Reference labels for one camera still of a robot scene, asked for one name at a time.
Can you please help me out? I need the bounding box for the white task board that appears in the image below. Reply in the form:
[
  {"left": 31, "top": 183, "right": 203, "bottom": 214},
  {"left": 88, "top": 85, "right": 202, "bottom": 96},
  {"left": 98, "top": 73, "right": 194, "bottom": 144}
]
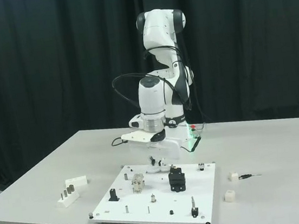
[{"left": 82, "top": 153, "right": 224, "bottom": 224}]

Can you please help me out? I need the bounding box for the flat white mounting plate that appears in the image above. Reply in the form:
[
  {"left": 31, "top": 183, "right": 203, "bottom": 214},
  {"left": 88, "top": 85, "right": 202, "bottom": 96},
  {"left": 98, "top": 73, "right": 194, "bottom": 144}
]
[{"left": 120, "top": 129, "right": 158, "bottom": 147}]

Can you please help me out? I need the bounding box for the thin black rod on wire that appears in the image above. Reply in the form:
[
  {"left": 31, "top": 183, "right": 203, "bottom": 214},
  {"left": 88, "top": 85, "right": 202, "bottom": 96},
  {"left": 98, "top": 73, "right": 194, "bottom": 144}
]
[{"left": 177, "top": 123, "right": 210, "bottom": 154}]

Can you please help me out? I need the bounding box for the black clamp with bolt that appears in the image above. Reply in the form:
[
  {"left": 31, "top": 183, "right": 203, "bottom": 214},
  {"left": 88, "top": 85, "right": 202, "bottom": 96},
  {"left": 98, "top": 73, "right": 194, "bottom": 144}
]
[{"left": 188, "top": 195, "right": 200, "bottom": 218}]

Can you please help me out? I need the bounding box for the black plug with short cable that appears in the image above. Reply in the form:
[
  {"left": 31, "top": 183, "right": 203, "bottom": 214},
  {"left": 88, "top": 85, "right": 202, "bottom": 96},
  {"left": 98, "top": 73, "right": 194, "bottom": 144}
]
[{"left": 238, "top": 172, "right": 263, "bottom": 181}]

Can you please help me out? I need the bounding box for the black upright bracket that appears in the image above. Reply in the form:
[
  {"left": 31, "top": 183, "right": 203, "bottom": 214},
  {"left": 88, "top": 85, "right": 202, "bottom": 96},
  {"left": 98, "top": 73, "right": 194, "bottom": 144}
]
[{"left": 108, "top": 188, "right": 120, "bottom": 203}]

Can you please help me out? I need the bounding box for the empty white peg holder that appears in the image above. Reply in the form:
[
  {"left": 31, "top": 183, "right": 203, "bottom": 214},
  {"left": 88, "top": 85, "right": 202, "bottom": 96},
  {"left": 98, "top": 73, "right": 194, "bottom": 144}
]
[{"left": 64, "top": 174, "right": 89, "bottom": 189}]

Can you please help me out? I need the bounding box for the silver wrist ring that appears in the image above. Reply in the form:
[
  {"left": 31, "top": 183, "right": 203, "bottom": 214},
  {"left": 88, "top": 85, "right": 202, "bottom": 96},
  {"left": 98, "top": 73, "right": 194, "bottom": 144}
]
[{"left": 141, "top": 114, "right": 166, "bottom": 134}]

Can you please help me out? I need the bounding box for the metal square connector block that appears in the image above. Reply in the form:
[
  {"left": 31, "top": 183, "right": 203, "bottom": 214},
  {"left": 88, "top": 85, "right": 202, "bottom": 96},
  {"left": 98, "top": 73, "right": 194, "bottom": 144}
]
[{"left": 129, "top": 172, "right": 147, "bottom": 194}]

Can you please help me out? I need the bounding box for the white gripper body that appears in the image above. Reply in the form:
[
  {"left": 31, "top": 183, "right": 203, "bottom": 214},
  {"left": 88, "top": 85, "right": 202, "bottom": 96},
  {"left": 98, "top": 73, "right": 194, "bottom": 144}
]
[{"left": 127, "top": 134, "right": 183, "bottom": 165}]

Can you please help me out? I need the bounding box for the white cube plug holder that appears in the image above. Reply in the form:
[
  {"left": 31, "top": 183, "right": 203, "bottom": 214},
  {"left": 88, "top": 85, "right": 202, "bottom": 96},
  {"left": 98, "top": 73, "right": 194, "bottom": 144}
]
[
  {"left": 227, "top": 171, "right": 239, "bottom": 183},
  {"left": 223, "top": 189, "right": 236, "bottom": 203}
]

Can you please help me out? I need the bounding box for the black D-SUB plug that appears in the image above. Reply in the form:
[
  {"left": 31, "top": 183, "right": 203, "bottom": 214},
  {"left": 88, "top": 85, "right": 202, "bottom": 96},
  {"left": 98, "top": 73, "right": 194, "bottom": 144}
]
[{"left": 167, "top": 164, "right": 189, "bottom": 194}]

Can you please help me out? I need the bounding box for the white holder with pegs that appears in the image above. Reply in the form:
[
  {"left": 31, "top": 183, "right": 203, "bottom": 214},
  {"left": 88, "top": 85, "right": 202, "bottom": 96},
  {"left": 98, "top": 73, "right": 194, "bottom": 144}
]
[{"left": 56, "top": 191, "right": 81, "bottom": 210}]

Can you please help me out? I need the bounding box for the black curtain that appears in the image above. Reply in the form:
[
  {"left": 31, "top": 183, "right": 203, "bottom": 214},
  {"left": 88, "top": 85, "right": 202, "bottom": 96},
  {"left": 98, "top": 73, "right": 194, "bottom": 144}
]
[{"left": 0, "top": 0, "right": 299, "bottom": 188}]

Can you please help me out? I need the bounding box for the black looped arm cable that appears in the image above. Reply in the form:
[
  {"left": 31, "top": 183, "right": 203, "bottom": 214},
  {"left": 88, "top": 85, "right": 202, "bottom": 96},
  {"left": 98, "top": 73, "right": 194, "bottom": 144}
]
[{"left": 110, "top": 68, "right": 172, "bottom": 114}]

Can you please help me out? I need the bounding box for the black cable on table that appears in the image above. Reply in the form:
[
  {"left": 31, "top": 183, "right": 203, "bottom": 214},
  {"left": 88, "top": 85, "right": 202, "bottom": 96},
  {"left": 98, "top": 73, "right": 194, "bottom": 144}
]
[{"left": 111, "top": 136, "right": 125, "bottom": 148}]

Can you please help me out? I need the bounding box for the white large gear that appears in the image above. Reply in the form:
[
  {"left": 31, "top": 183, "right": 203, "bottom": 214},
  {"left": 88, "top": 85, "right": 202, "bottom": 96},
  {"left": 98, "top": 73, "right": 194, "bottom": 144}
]
[{"left": 146, "top": 166, "right": 161, "bottom": 175}]

